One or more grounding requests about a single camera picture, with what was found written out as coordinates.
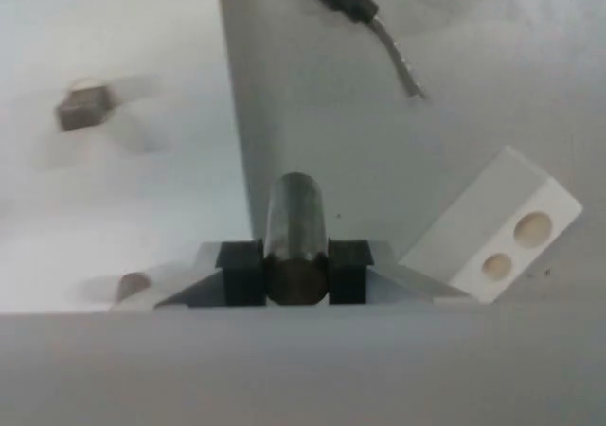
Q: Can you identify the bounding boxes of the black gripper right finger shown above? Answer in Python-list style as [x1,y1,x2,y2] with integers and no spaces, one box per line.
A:
[325,238,471,307]

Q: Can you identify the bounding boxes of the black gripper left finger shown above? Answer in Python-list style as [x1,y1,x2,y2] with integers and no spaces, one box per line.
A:
[153,240,266,310]

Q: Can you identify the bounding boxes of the thick metal round peg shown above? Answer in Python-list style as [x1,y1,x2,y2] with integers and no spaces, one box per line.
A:
[262,171,330,308]

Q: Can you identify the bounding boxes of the white round-hole peg holder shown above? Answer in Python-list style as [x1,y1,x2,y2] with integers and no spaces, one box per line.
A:
[399,145,584,305]

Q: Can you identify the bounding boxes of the metal square peg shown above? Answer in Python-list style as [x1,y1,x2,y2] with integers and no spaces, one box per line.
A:
[55,80,116,133]

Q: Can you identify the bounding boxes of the white task board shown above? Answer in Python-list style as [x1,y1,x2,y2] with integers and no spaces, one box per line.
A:
[0,0,259,314]

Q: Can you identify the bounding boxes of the black USB plug with cable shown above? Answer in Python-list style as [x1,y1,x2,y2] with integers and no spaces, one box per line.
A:
[290,0,430,101]

